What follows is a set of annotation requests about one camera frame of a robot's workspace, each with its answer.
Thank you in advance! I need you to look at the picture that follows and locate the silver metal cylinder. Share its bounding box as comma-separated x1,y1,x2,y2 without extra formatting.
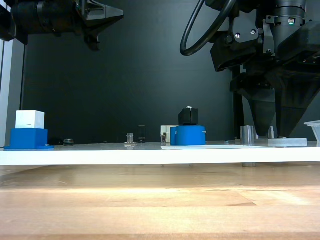
239,125,256,147

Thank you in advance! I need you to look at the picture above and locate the clear plastic tub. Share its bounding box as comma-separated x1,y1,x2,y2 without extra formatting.
303,120,320,148

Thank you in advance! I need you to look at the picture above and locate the black clamp block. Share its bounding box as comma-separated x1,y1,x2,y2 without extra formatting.
178,106,200,126

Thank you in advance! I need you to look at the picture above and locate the blue round holder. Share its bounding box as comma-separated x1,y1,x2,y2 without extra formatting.
169,125,207,147

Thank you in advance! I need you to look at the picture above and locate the beige connector housing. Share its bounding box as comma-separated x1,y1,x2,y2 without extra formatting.
160,125,172,145

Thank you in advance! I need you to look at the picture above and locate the white cube block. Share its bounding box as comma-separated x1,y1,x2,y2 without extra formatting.
15,110,46,130

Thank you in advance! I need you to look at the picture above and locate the white board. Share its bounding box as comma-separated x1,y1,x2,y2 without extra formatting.
0,142,320,166

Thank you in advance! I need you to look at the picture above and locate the blue square holder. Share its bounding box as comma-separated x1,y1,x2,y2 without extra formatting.
3,128,55,151

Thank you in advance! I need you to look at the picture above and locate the small clear plastic connector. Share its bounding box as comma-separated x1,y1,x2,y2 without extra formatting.
124,133,137,146

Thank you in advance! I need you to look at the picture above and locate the black upright post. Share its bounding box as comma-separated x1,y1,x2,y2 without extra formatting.
232,67,251,141

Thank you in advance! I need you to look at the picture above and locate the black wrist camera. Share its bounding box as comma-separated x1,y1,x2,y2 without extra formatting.
209,37,258,73

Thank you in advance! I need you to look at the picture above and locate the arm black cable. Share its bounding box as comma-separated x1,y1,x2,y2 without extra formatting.
179,0,241,57

